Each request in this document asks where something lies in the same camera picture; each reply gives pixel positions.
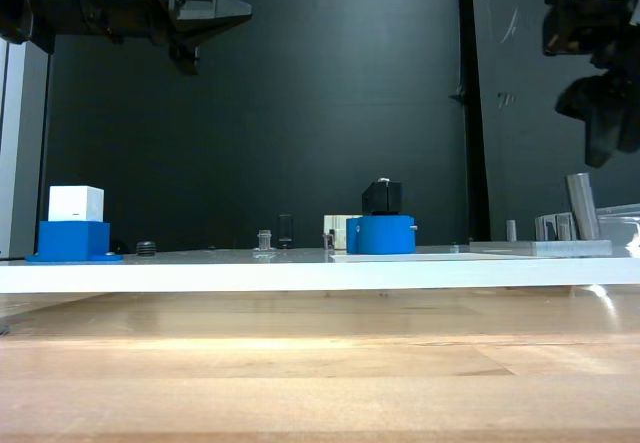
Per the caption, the large steel cylinder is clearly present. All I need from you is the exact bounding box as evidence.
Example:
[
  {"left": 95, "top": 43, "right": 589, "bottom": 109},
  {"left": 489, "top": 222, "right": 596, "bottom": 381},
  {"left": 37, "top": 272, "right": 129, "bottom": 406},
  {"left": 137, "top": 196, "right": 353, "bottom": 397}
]
[{"left": 565, "top": 172, "right": 599, "bottom": 241}]

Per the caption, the clear plastic tub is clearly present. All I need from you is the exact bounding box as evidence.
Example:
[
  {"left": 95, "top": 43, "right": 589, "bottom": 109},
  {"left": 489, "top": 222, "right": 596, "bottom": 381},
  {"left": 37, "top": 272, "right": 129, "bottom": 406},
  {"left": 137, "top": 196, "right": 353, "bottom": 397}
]
[{"left": 534, "top": 202, "right": 640, "bottom": 259}]

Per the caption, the grey peg plate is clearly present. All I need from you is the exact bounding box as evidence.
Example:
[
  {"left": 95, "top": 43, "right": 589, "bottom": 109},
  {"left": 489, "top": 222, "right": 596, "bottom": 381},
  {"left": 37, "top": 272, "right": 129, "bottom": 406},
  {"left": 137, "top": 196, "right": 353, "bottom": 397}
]
[{"left": 468, "top": 238, "right": 612, "bottom": 258}]

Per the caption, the white cube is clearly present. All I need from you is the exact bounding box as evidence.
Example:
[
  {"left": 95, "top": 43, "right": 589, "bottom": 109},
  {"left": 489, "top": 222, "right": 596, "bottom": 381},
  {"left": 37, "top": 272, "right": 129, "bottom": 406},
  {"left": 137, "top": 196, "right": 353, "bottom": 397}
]
[{"left": 48, "top": 185, "right": 106, "bottom": 224}]

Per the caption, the clear plastic socket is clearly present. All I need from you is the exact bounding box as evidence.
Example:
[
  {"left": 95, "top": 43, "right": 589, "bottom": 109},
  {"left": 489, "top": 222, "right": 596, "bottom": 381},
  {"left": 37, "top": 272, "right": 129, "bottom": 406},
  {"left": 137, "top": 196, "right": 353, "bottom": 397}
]
[{"left": 254, "top": 230, "right": 277, "bottom": 255}]

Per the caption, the blue square base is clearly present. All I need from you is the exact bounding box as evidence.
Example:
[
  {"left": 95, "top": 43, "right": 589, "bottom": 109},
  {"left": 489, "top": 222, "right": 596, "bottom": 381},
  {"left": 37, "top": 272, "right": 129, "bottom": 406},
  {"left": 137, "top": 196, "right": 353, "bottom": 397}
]
[{"left": 25, "top": 220, "right": 125, "bottom": 263}]

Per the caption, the black block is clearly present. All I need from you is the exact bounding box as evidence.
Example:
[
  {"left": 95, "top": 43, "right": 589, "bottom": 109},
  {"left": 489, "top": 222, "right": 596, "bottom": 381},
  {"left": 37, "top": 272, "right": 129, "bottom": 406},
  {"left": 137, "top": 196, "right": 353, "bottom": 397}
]
[{"left": 360, "top": 179, "right": 404, "bottom": 215}]

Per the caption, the beige connector housing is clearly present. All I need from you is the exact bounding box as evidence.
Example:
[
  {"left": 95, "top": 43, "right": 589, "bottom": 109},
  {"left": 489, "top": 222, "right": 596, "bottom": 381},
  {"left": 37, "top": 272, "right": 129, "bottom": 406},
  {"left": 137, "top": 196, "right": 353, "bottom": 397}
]
[{"left": 323, "top": 214, "right": 351, "bottom": 252}]

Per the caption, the large white board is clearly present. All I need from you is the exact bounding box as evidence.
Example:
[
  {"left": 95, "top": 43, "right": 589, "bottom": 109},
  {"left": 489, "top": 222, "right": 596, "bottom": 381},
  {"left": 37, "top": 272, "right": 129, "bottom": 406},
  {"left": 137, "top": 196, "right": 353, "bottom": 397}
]
[{"left": 0, "top": 245, "right": 640, "bottom": 295}]

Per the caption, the blue round holder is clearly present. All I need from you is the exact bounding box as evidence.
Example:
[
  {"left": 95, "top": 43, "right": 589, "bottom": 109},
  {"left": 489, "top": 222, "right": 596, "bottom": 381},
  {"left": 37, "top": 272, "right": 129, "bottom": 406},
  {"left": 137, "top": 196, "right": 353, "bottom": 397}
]
[{"left": 345, "top": 215, "right": 417, "bottom": 255}]

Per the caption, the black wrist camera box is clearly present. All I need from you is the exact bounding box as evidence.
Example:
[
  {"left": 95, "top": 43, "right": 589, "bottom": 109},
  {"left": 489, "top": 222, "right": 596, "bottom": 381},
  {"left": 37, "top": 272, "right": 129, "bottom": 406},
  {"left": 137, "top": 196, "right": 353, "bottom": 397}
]
[{"left": 542, "top": 0, "right": 639, "bottom": 58}]

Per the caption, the black frame post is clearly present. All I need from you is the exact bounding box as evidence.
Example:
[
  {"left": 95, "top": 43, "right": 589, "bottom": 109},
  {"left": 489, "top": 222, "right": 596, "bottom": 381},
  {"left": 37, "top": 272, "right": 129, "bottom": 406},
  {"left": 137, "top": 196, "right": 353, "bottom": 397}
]
[{"left": 453, "top": 0, "right": 491, "bottom": 244}]

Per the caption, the grey aluminium frame post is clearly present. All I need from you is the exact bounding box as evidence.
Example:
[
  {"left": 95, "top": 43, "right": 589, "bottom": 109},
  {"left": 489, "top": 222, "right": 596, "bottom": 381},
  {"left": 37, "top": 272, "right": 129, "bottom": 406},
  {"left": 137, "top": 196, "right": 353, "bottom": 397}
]
[{"left": 0, "top": 37, "right": 51, "bottom": 259}]

